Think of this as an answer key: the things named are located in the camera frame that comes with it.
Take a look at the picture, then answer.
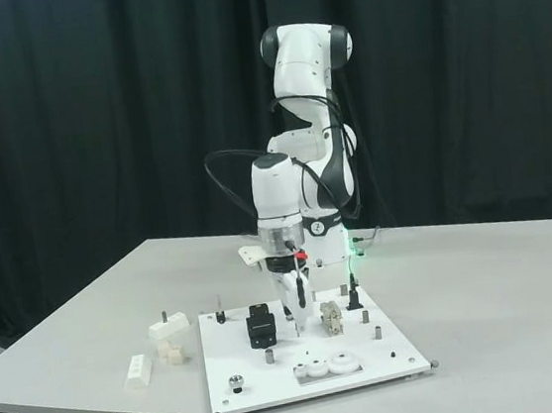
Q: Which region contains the black D-SUB plug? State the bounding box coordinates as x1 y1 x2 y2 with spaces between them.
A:
244 301 280 351

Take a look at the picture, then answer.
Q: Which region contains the white medium gear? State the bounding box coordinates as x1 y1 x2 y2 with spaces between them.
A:
306 357 331 379

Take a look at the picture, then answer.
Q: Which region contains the white camera mounting plate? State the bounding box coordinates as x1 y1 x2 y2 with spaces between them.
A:
236 243 268 268

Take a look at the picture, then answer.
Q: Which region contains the small white cube holder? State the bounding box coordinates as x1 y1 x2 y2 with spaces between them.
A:
166 345 189 367

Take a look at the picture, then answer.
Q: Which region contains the white peg holder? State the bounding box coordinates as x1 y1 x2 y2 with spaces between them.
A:
145 311 193 342

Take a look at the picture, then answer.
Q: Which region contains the white task board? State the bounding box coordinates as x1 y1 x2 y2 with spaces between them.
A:
194 278 443 409

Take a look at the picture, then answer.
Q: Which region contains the white large gear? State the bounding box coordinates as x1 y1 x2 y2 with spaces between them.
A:
325 350 364 378

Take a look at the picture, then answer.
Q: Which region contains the white three-hole holder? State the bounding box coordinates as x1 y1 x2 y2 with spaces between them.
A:
119 353 158 394

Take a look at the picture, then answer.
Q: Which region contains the thin black rod red tag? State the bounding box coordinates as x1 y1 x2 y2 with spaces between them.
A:
286 247 314 312

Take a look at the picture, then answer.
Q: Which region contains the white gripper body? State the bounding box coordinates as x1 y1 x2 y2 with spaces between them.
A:
269 264 317 327

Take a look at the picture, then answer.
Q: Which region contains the black waterproof plug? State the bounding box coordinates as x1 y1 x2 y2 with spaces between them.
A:
345 278 365 312

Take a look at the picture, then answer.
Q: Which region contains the black curtain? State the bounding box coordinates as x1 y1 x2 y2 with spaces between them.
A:
0 0 552 330

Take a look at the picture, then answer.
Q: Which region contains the black looping wrist cable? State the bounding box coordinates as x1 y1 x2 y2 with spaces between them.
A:
201 144 280 241

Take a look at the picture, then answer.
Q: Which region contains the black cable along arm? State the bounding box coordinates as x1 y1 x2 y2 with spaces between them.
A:
267 83 367 230

